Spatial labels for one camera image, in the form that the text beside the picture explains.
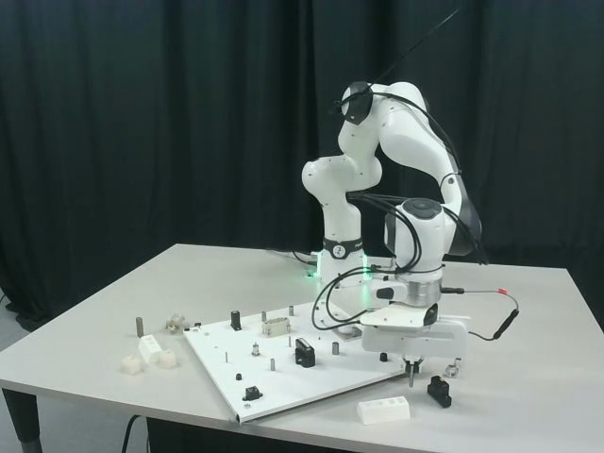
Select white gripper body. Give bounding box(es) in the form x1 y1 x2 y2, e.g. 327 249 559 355
361 315 471 358

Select long white peg holder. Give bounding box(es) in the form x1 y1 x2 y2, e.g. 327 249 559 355
137 335 164 364

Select black D-SUB plug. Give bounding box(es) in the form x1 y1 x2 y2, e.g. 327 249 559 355
425 374 454 409

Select flat white mounting plate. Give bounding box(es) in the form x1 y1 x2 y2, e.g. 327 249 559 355
361 305 427 328

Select white holder with holes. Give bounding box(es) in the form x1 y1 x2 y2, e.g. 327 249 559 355
356 396 411 424

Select white task board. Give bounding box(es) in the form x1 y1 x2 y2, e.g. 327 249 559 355
183 306 403 425

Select black curtains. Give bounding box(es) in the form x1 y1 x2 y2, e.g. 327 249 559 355
0 0 604 325

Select dark table leg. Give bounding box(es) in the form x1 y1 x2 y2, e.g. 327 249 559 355
3 387 44 453

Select silver wrist ring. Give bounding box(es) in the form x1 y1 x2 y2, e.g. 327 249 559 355
405 279 444 307

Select thin black rod on wire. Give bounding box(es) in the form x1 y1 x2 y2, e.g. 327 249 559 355
441 285 521 342

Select black looped wrist cable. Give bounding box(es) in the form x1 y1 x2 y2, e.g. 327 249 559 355
311 266 400 332

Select black cable on table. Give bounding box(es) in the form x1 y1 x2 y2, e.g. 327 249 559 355
266 247 323 264

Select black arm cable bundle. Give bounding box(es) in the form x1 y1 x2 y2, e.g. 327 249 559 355
328 92 490 273

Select black floor cable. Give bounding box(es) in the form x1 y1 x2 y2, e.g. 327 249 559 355
123 413 145 453

